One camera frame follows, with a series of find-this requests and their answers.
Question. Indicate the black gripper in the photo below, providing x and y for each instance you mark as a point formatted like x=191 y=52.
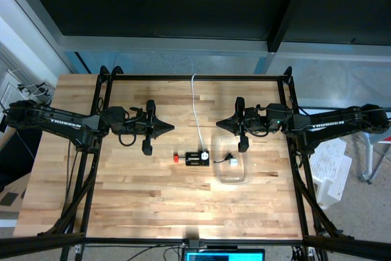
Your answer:
x=253 y=121
x=143 y=125

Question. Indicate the white power plug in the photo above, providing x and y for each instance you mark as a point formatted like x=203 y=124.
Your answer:
x=233 y=163

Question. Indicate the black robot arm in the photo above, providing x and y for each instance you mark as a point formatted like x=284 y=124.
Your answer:
x=327 y=124
x=64 y=123

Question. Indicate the clear plastic container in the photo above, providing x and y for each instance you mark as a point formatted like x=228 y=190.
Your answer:
x=232 y=178

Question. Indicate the black vise with red knob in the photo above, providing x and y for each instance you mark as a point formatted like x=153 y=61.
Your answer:
x=192 y=160

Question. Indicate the white plastic step stool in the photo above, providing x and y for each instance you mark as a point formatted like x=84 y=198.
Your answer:
x=331 y=166

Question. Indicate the laptop with blue screen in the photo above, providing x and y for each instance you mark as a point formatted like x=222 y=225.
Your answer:
x=223 y=256

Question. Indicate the grey metal stand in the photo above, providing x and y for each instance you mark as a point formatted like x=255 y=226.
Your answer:
x=368 y=157

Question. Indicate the red object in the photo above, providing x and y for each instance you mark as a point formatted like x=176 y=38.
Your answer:
x=385 y=140

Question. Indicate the flat brown cardboard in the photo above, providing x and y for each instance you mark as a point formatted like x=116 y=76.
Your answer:
x=18 y=187

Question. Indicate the small black fixed camera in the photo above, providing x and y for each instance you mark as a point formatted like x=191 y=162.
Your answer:
x=193 y=242

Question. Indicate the black vertical post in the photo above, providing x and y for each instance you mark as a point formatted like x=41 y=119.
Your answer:
x=284 y=13

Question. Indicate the black metal frame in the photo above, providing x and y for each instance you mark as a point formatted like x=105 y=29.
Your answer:
x=39 y=244

